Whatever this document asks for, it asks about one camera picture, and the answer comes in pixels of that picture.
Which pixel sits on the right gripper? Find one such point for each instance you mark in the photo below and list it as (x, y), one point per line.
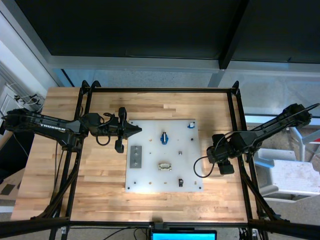
(221, 150)

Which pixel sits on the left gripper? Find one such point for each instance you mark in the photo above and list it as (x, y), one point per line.
(123, 130)

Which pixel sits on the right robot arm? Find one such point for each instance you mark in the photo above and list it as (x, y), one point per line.
(272, 127)

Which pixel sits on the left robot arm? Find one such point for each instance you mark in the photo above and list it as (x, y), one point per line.
(50, 126)

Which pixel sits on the grey metal plate fitting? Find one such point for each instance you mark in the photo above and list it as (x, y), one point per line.
(135, 157)

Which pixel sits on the large blue socket block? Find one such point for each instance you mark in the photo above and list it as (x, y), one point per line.
(164, 138)

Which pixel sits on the beige many-pin connector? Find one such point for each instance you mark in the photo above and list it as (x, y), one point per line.
(165, 167)

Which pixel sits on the black block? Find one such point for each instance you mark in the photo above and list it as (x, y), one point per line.
(180, 182)

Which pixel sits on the white task board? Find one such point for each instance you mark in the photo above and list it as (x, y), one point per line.
(155, 180)

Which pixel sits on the white step stool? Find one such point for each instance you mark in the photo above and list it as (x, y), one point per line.
(292, 175)

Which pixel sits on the blue screen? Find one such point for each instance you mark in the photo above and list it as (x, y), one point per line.
(183, 236)

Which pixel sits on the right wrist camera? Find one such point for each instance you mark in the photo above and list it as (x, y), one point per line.
(226, 169)

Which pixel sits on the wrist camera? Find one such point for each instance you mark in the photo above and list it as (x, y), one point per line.
(226, 169)
(108, 130)

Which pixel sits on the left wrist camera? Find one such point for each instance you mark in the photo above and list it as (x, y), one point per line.
(108, 130)

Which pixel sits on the black frame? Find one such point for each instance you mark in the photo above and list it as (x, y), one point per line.
(160, 89)

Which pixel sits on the small black camera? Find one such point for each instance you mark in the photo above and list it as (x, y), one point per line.
(158, 224)

